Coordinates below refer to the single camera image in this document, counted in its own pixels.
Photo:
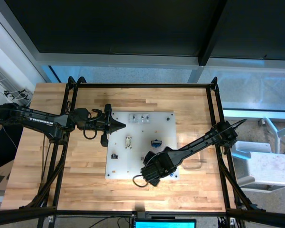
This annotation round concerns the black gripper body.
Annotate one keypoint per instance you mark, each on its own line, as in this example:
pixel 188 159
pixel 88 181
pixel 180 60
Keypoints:
pixel 98 124
pixel 154 172

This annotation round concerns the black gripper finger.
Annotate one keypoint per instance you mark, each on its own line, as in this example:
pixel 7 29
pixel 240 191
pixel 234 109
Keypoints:
pixel 116 122
pixel 115 128

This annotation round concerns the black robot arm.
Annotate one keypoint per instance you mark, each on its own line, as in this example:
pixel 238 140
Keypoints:
pixel 42 121
pixel 199 140

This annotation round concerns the small blue connector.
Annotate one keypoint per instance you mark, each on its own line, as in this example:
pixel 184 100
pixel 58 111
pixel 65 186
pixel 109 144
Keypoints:
pixel 172 175

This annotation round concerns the grey rectangular connector housing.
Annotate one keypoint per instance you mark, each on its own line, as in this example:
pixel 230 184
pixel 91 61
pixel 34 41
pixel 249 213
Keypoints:
pixel 128 142

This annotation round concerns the aluminium block with screws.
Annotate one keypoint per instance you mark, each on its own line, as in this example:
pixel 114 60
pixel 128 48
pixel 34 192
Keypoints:
pixel 139 120

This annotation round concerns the white board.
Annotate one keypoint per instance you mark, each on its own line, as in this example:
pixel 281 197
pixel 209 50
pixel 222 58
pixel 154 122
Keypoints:
pixel 128 168

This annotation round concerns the blue screen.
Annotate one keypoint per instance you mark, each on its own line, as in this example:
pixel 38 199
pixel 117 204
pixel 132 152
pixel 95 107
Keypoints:
pixel 163 224

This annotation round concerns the black power adapters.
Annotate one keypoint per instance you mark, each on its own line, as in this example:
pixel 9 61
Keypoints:
pixel 11 94

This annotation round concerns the flat cardboard box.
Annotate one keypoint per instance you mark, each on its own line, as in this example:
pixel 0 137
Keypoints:
pixel 0 175

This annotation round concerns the white plastic step stool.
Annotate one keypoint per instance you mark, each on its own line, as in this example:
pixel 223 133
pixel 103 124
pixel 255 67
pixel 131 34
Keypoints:
pixel 270 166

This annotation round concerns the black room column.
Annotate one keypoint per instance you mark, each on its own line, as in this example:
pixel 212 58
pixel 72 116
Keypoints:
pixel 208 42

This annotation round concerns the black USB socket mount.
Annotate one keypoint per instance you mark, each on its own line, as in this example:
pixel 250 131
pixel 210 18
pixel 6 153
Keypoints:
pixel 114 156

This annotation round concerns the blue and black connector mount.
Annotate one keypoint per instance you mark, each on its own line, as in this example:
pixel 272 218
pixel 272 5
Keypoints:
pixel 156 142

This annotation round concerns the black aluminium frame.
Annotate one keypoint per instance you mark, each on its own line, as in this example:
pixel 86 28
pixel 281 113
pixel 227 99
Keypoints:
pixel 142 85

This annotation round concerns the grey metal window frame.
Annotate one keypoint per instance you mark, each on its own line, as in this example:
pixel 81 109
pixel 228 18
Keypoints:
pixel 109 59

